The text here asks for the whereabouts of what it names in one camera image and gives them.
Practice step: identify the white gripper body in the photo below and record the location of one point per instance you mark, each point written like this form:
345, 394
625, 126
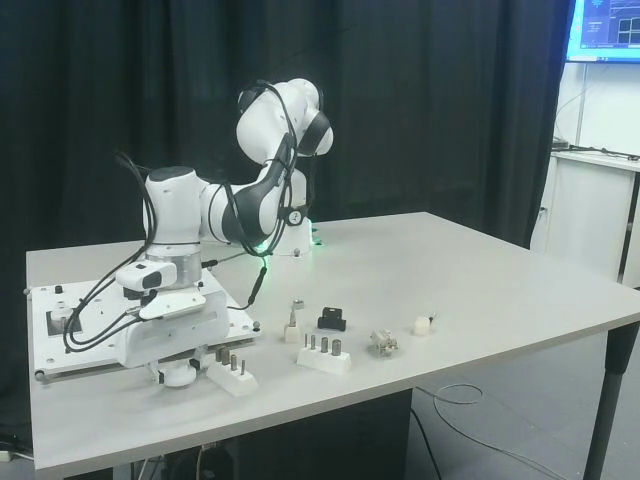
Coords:
170, 340

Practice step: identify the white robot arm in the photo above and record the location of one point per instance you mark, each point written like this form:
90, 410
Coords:
255, 130

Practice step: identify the large metal square peg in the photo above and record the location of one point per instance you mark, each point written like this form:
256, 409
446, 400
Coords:
220, 356

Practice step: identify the flat white plate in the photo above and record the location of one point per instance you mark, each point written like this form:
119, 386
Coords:
170, 305

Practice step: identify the medium metal square peg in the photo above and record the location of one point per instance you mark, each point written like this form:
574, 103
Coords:
232, 361

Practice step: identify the white square peg holder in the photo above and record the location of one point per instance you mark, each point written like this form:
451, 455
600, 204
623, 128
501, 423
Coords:
235, 385

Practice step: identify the small white bolt holder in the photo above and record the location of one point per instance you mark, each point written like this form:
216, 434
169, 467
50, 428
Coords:
290, 334

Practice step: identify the metal bolt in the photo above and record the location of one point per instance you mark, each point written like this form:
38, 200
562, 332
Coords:
291, 317

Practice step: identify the white task board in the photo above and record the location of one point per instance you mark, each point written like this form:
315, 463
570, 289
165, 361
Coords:
55, 350

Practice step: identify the small metal round peg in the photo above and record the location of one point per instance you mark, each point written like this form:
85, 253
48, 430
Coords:
313, 343

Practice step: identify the white round peg holder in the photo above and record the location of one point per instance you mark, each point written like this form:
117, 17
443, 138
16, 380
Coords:
325, 362

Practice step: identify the medium metal round peg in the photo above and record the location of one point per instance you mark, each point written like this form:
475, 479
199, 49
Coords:
325, 345

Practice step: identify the black D-SUB plug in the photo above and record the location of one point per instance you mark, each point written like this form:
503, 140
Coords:
331, 320

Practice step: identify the large metal round peg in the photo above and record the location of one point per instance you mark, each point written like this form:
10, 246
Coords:
337, 347

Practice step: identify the white power strip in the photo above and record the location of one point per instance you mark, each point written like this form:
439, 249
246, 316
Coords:
5, 455

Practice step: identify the grey waterproof plug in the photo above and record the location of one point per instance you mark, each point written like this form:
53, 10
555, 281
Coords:
384, 344

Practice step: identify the small white plug holder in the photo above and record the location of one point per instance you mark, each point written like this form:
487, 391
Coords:
421, 326

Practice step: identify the black curtain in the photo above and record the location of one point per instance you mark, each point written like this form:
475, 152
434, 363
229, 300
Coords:
425, 100

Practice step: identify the black table leg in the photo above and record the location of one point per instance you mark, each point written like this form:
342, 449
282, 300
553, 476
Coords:
607, 400

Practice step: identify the white cabinet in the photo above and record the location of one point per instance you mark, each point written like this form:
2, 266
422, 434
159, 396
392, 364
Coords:
585, 215

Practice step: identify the blue screen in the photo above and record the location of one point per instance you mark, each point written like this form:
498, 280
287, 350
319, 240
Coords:
605, 30

